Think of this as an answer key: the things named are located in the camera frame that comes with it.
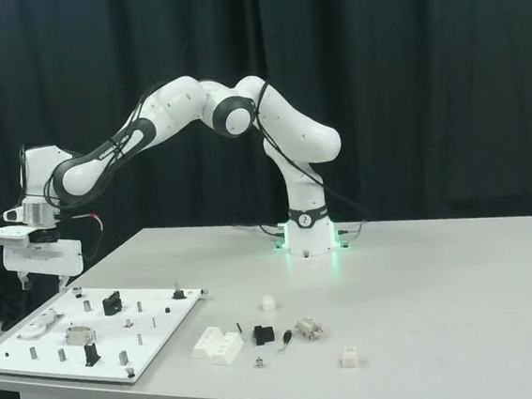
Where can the small black bolt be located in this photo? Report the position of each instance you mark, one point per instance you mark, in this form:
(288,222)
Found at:
(238,328)

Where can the black D-SUB plug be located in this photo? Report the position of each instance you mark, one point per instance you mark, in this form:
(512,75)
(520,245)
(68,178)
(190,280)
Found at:
(263,334)

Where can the small white cube holder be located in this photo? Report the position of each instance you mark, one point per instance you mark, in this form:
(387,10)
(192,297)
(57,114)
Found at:
(268,303)

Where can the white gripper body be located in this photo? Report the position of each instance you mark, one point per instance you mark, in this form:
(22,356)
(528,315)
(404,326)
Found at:
(41,259)

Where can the black curtain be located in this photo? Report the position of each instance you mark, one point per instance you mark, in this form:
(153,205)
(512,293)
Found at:
(424,76)

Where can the white medium gear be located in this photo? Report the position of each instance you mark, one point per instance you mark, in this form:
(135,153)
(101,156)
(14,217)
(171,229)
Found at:
(48,317)

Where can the white task board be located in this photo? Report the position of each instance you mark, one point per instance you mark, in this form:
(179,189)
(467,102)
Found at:
(165,327)

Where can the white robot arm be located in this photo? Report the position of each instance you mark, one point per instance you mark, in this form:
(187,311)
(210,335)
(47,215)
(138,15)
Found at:
(287,126)

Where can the small white wrist camera box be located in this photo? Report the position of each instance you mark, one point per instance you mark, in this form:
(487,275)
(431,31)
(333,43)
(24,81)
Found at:
(13,215)

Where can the large white stepped holder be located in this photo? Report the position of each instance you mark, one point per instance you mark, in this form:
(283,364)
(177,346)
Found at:
(216,348)

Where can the grey waterproof plug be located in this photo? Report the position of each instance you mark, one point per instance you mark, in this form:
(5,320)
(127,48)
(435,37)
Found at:
(307,328)

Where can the metal square peg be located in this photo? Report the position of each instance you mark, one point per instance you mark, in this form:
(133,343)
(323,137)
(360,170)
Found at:
(124,357)
(87,306)
(33,353)
(62,355)

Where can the white large gear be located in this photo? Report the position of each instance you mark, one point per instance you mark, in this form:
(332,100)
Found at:
(33,330)

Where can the flat white mounting plate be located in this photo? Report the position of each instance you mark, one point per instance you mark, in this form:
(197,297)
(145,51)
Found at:
(7,234)

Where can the white holder with two holes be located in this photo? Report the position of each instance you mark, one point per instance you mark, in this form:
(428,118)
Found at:
(350,356)

